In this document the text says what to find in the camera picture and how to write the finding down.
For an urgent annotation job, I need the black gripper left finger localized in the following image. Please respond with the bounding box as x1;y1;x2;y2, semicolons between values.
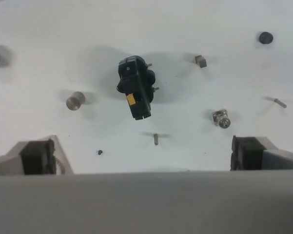
0;134;75;176

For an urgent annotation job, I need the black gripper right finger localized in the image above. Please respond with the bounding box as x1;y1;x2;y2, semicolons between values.
230;134;293;172

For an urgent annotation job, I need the black D-SUB plug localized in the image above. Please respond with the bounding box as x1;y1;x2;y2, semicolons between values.
116;55;160;121

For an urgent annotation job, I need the metal round peg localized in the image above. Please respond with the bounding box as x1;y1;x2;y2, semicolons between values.
66;91;86;111

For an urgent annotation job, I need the metal square peg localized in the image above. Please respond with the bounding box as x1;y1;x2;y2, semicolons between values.
195;55;207;67

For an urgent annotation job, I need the black round waterproof plug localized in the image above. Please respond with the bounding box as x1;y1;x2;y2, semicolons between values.
259;31;274;45

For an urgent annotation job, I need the white task board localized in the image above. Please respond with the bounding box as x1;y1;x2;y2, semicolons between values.
0;0;293;175

